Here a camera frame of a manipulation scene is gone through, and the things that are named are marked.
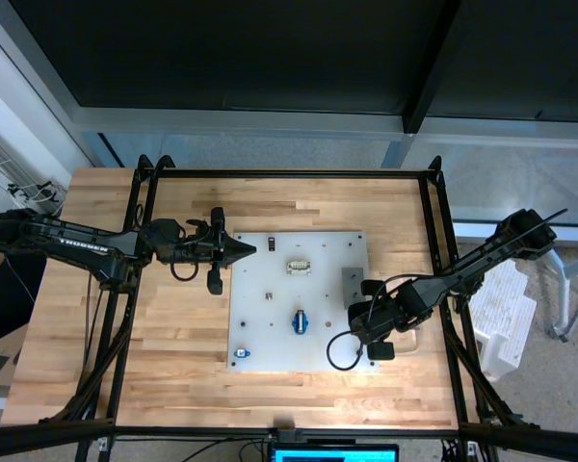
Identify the black metal frame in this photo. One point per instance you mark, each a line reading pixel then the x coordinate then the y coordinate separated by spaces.
pixel 289 173

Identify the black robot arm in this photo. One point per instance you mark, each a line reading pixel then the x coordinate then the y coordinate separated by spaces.
pixel 443 284
pixel 84 245

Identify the beige connector housing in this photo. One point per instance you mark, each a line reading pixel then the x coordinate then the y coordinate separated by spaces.
pixel 299 267

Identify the cardboard box with black tape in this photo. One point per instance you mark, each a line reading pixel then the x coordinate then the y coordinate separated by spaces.
pixel 0 385

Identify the grey metal plate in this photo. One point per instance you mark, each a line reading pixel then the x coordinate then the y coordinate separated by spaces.
pixel 350 284

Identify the black plug with metal top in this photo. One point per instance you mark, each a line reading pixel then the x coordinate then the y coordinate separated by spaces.
pixel 299 321

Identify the screen with blue edge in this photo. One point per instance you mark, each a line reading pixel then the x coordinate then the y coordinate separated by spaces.
pixel 332 454

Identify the white plastic board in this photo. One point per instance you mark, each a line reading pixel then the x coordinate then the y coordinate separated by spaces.
pixel 270 346

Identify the small black socket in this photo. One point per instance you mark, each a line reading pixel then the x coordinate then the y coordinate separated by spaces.
pixel 271 243

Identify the grey metal chair frame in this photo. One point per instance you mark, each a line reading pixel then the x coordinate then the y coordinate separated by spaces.
pixel 561 298

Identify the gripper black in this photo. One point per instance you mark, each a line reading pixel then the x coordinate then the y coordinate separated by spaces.
pixel 207 248
pixel 380 317

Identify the black camera on frame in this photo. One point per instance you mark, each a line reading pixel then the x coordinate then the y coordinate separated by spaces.
pixel 285 430

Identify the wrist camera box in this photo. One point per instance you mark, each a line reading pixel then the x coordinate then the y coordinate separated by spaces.
pixel 356 320

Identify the blue square holder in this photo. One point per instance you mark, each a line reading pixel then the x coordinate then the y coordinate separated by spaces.
pixel 235 355

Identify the blue round holder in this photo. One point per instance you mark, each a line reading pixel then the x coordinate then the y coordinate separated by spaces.
pixel 294 321

